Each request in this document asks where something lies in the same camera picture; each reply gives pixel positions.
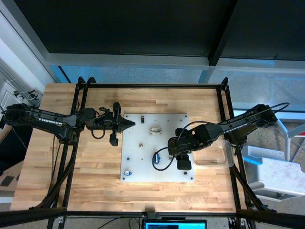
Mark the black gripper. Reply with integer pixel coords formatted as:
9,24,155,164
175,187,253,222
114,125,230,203
168,128,199,171
95,102,136,146

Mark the white taskboard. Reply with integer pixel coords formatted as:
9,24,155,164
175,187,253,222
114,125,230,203
121,114,196,183

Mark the clear plastic tub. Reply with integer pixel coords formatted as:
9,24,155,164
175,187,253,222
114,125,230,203
193,140,235,169

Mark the white step stool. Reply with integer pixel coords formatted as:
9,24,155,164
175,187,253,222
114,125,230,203
243,145,305,202

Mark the white metal tube stand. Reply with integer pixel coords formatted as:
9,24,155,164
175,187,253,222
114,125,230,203
274,116,305,163

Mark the brown cardboard sheet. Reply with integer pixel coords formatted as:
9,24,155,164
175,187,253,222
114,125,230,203
0,161,24,191

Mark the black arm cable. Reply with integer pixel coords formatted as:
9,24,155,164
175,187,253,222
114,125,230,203
91,107,108,140
152,102,290,171

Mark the black aluminium frame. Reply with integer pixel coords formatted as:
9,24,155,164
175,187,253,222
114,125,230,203
0,76,305,229

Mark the black low camera box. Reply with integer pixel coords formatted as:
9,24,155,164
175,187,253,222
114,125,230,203
143,207,161,219

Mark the white and black cable bundle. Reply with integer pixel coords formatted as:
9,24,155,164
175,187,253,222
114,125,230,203
13,89,41,103

